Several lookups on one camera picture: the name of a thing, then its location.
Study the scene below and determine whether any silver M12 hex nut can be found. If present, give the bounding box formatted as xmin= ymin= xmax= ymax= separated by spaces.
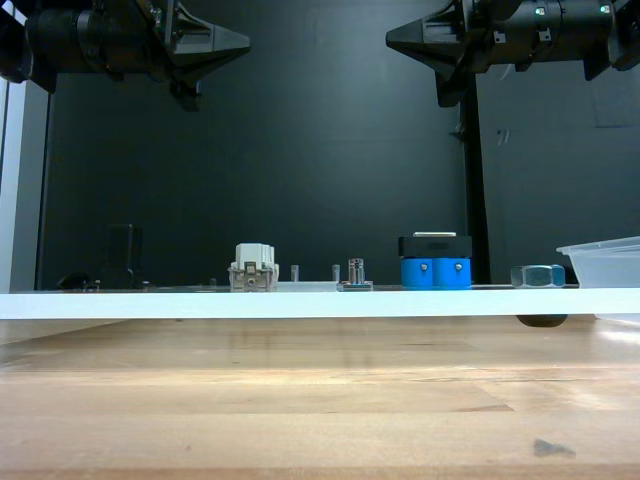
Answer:
xmin=510 ymin=264 xmax=567 ymax=289

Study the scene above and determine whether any blue holder with black socket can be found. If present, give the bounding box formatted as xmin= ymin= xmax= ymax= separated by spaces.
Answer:
xmin=397 ymin=230 xmax=474 ymax=292

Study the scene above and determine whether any grey connector housing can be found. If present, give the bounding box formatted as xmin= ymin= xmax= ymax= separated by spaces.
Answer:
xmin=227 ymin=242 xmax=280 ymax=294

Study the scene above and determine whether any silver cylindrical connector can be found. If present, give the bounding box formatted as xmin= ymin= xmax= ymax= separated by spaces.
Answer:
xmin=336 ymin=256 xmax=376 ymax=293

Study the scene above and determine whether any pale bar with pins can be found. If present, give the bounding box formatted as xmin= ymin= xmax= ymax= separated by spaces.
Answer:
xmin=276 ymin=263 xmax=341 ymax=294

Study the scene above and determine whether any clear plastic tub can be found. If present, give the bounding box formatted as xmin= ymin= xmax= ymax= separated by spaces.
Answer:
xmin=555 ymin=235 xmax=640 ymax=324

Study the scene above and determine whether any white board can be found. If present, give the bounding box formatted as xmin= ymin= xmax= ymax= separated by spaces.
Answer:
xmin=0 ymin=282 xmax=640 ymax=321

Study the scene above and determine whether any black rubber foot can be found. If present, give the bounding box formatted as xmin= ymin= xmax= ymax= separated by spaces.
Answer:
xmin=516 ymin=313 xmax=569 ymax=329

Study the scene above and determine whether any black vertical post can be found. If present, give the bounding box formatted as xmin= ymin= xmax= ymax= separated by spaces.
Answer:
xmin=449 ymin=69 xmax=492 ymax=289

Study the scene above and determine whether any grey partition frame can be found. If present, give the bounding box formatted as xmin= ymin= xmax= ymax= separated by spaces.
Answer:
xmin=0 ymin=77 xmax=51 ymax=293

